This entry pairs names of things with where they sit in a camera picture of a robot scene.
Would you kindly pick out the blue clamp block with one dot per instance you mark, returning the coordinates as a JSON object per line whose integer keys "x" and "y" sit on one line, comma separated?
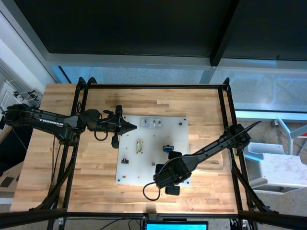
{"x": 166, "y": 150}

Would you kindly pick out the black fixed camera box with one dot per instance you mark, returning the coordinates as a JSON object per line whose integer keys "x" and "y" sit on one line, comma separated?
{"x": 151, "y": 216}

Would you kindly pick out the brown cardboard box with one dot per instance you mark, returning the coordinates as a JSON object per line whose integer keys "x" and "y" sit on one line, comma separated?
{"x": 16, "y": 172}

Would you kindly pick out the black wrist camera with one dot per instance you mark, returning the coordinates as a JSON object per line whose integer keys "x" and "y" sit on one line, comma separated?
{"x": 159, "y": 168}

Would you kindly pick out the grey metal partition frame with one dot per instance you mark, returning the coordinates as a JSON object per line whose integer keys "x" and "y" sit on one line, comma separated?
{"x": 120, "y": 60}

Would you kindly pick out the black wall post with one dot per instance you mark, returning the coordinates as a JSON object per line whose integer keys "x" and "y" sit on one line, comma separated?
{"x": 223, "y": 36}

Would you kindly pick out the white plastic board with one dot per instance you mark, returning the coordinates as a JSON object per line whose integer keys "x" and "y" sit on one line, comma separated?
{"x": 134, "y": 172}

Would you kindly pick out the white plastic cart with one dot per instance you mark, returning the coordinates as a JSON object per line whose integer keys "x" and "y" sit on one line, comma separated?
{"x": 283, "y": 167}

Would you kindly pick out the grey metal chair frame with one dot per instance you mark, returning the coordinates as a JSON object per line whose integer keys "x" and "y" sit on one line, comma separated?
{"x": 291, "y": 143}

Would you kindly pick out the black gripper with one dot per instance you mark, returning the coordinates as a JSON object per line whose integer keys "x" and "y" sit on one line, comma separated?
{"x": 173, "y": 191}
{"x": 116, "y": 127}

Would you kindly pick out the black equipment box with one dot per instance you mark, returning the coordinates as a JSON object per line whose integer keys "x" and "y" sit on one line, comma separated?
{"x": 14, "y": 153}

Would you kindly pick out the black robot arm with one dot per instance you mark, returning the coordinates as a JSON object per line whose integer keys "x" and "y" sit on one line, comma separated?
{"x": 211, "y": 148}
{"x": 52, "y": 123}

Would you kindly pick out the beige connector housing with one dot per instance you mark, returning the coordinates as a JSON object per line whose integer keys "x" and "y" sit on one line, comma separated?
{"x": 140, "y": 146}

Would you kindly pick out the blue laptop screen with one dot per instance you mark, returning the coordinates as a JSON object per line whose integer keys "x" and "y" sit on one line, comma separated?
{"x": 175, "y": 226}

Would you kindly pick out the black metal frame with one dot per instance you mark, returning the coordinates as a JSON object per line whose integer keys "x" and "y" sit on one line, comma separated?
{"x": 153, "y": 86}

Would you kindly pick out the black connector housing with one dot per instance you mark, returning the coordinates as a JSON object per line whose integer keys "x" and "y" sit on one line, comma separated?
{"x": 164, "y": 146}

